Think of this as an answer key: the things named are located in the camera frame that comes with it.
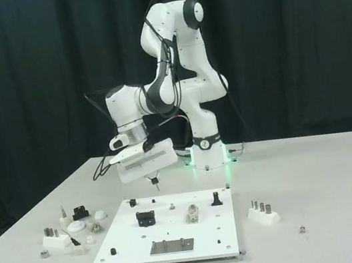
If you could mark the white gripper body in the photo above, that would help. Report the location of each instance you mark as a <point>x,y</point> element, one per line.
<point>147,163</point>

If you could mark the thin metal square peg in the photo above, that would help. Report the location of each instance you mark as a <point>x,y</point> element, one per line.
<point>156,187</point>

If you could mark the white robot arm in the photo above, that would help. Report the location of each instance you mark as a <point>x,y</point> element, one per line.
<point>192,68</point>

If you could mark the thin metal round peg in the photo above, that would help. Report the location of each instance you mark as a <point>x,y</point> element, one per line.
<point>252,204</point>

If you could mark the small metal round peg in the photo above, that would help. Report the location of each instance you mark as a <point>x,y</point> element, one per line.
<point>257,205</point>

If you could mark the medium metal square peg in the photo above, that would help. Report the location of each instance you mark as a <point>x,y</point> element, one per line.
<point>56,232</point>

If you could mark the medium metal round peg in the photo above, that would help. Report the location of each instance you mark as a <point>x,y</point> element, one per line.
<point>262,207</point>

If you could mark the white square peg holder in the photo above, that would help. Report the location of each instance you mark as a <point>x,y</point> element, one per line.
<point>57,243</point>

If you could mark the large metal round peg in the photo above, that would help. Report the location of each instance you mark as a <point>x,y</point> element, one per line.
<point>268,208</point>

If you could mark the white round peg holder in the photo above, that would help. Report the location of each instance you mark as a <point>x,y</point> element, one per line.
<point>265,219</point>

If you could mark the large metal square peg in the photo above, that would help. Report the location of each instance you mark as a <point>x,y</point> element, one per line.
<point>47,232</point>

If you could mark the white medium gear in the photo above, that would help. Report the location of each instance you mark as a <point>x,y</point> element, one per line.
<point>100,215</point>

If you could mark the white task board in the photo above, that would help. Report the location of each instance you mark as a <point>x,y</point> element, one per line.
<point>123,238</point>

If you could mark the beige metal connector block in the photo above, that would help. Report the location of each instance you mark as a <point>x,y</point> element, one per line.
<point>94,227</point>

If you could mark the black D-SUB plug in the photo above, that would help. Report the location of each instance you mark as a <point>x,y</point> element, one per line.
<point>81,213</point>

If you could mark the white small gear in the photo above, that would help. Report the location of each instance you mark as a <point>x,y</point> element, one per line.
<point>90,239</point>

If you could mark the white large gear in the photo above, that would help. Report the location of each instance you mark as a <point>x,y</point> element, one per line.
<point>76,227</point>

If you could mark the metal USB plug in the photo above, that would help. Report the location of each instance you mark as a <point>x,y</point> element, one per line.
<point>62,212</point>

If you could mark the small white plug holder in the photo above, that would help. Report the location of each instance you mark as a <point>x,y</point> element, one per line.
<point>64,221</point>

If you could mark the black Ethernet plug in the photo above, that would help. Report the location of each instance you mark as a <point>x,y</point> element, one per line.
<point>76,244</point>

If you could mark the white Ethernet plug holder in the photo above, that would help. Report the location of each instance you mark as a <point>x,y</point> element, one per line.
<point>80,250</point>

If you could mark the metal hex nut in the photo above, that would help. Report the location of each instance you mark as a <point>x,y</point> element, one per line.
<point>44,254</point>

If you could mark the small metal bolt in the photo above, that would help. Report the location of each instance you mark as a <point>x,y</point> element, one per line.
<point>301,228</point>

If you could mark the black curtain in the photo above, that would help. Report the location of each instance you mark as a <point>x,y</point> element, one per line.
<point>18,80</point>

